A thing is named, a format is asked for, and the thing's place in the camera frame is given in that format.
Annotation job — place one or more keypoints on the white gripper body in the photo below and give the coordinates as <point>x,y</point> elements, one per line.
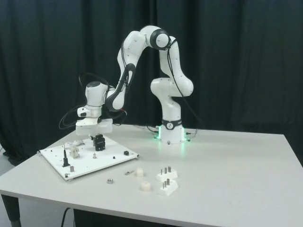
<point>99,129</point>

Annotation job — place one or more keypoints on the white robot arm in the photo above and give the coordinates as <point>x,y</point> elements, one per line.
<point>170,94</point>

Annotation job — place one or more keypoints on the round metal nut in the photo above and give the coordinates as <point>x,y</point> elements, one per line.
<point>110,181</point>

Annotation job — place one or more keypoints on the white peg holder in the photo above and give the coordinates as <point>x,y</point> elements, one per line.
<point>168,189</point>
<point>166,175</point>

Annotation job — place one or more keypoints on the black D-SUB plug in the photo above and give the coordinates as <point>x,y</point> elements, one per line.
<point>99,143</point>

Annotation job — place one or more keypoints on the white medium gear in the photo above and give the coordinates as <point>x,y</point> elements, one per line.
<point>77,142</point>

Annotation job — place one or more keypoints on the metal BNC plug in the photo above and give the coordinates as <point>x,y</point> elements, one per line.
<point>94,156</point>

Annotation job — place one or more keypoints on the white large gear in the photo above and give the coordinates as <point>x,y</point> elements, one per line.
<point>68,144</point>

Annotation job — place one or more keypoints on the white task board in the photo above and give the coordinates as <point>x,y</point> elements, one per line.
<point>99,165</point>

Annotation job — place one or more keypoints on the black slim tall plug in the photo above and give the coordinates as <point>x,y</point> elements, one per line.
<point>65,160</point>

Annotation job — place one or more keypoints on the small metal bolt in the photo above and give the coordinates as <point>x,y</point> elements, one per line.
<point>128,172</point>

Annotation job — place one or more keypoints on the black table leg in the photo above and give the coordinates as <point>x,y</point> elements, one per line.
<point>10,210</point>

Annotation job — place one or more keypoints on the black curtain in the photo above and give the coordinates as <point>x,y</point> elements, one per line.
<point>236,59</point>

